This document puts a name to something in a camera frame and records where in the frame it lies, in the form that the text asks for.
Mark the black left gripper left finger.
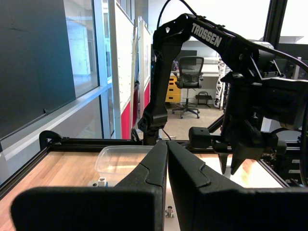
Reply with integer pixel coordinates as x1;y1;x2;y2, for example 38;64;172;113
11;140;168;231

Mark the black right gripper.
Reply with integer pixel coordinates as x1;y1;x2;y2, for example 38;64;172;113
189;73;287;176

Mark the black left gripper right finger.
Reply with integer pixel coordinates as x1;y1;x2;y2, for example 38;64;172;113
167;141;308;231

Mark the small grey metal bar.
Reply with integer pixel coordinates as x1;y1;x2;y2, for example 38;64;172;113
221;167;232;180

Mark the blue white clamp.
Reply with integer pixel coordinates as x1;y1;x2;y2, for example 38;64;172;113
88;176;109;188

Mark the clear plastic tub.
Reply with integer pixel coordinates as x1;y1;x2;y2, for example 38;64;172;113
94;145;154;174

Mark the black labelled control box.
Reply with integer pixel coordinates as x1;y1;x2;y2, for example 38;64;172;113
258;154;308;188

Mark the black footrest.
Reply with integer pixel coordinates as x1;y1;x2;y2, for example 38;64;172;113
195;91;214;108

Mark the white lattice humanoid robot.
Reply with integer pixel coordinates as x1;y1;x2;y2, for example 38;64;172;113
214;56;229;108

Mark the black mesh office chair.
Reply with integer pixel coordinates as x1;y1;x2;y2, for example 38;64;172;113
173;56;205;119

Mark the yellow drawer cabinet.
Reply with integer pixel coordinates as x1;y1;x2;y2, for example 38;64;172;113
167;76;181;103

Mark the white red partition panel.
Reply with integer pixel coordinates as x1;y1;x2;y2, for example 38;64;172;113
109;0;135;140
138;20;153;116

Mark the black computer monitor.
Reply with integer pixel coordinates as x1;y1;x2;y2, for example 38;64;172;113
180;50;198;58

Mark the black aluminium frame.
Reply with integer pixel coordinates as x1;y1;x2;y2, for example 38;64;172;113
0;0;308;200

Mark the long black right arm cable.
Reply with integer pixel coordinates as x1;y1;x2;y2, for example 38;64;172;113
156;0;308;73

